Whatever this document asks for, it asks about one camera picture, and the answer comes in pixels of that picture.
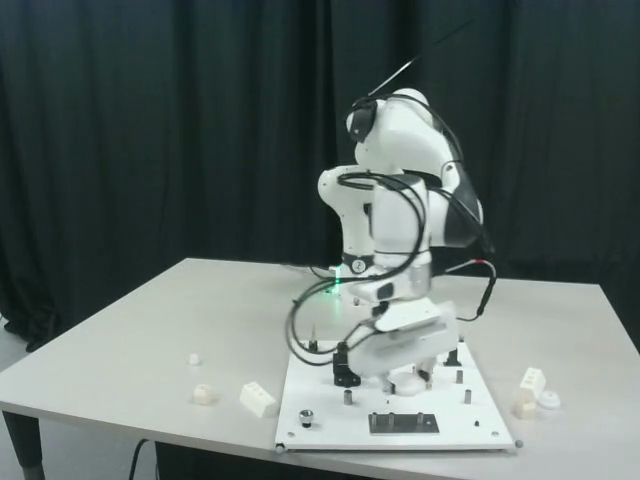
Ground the long white holder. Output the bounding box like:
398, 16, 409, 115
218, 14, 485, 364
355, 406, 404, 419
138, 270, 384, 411
238, 382, 280, 417

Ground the flat white mount plate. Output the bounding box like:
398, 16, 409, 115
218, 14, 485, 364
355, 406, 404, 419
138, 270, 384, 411
374, 299, 444, 332

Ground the white task board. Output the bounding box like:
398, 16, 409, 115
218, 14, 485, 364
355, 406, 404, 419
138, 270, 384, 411
273, 338, 524, 454

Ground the black curtain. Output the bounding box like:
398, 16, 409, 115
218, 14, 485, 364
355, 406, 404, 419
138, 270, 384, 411
0, 0, 640, 354

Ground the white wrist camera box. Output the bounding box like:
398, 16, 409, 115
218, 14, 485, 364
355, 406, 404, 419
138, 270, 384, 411
372, 280, 401, 304

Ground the black cable under table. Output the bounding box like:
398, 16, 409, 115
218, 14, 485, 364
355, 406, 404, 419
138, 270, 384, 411
130, 438, 154, 480

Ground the white large gear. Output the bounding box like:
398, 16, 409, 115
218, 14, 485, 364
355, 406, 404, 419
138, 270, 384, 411
389, 369, 426, 398

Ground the tall white holder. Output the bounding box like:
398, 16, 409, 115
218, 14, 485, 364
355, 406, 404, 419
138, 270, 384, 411
519, 367, 546, 399

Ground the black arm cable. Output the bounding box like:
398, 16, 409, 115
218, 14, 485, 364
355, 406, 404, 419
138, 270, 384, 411
284, 18, 499, 364

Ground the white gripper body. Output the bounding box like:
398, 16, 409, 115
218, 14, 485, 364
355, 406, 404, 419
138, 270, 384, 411
347, 305, 459, 381

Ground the black D-SUB plug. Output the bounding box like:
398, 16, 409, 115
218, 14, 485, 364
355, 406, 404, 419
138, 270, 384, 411
332, 343, 359, 389

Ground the black table leg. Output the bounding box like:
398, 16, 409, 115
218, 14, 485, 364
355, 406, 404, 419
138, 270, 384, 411
2, 410, 44, 480

